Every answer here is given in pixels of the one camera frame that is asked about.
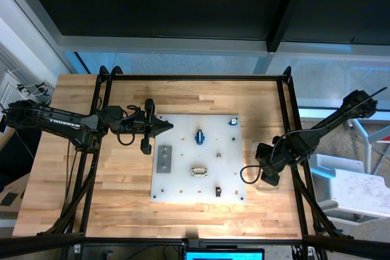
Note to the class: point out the blue-edged screen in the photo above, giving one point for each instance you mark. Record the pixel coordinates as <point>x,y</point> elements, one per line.
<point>222,255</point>

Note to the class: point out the silver bar in clamp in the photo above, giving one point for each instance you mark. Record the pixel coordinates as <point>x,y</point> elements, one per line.
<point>199,135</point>

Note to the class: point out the clear plastic container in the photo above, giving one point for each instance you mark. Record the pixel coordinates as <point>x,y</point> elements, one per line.
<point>274,189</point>

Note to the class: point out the black connector socket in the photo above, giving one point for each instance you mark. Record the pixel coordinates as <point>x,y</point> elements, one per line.
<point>218,191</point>

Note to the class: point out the grey metal screw block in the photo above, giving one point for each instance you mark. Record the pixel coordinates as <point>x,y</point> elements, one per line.
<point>164,159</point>

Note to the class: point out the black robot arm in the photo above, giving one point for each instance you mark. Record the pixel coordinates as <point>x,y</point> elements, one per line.
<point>320,129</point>
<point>61,120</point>

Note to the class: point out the large blue clamp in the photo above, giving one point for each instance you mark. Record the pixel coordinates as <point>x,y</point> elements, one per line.
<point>199,142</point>

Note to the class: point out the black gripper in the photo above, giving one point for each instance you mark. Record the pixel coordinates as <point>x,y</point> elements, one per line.
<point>147,126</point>
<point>269,165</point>

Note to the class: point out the beige connector housing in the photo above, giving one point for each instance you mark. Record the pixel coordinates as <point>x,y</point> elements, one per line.
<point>199,171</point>

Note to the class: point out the black metal frame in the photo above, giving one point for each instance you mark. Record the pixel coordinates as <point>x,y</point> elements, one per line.
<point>195,77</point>

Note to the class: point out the small blue clamp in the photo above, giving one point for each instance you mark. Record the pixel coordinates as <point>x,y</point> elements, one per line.
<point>230,123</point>

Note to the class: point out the white frame bracket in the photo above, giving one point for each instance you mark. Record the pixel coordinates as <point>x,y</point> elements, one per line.
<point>76,248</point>
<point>310,251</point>

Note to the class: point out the tan cardboard box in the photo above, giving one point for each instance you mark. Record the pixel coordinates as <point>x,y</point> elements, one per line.
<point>12,187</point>

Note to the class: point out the white tubular stand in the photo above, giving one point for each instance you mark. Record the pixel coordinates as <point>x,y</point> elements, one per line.
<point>370,138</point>

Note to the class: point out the white taskboard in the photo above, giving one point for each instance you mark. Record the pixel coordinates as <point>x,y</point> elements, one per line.
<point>182,165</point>

